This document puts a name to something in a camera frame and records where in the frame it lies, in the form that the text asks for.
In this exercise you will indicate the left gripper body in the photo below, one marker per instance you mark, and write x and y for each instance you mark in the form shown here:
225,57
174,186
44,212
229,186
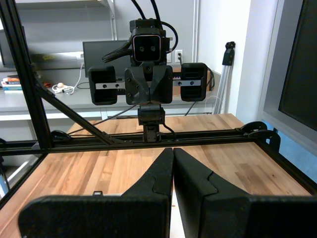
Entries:
104,96

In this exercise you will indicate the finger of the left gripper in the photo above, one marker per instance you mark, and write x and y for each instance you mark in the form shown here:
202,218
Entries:
162,84
135,86

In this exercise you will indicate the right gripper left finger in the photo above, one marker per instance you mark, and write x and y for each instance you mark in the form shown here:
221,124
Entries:
99,218

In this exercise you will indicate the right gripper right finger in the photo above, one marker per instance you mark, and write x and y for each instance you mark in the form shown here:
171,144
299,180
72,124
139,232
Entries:
247,218

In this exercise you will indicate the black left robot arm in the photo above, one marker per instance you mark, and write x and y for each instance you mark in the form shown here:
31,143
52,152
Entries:
151,116

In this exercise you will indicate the grey office desk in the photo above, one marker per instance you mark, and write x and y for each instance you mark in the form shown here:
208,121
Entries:
79,98

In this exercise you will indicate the black computer monitor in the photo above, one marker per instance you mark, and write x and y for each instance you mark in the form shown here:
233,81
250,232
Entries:
94,54
5,49

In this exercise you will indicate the small red object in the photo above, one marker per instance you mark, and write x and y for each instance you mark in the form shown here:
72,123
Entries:
47,84

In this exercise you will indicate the folded silver tripod stand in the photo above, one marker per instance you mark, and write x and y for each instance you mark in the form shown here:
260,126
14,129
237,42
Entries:
228,53

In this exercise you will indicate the white book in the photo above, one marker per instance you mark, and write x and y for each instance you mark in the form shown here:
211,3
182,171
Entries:
11,89

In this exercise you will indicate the orange book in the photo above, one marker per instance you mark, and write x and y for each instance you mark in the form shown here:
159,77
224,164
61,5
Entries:
11,79

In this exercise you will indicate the dark book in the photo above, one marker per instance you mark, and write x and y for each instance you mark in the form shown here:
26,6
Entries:
10,83

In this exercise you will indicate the white wall outlet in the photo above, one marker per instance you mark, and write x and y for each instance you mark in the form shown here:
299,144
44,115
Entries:
178,55

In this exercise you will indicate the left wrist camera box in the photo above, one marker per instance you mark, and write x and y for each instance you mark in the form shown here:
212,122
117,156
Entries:
146,48

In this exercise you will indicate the white wall shelf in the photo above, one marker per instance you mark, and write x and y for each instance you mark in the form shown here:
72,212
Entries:
74,5

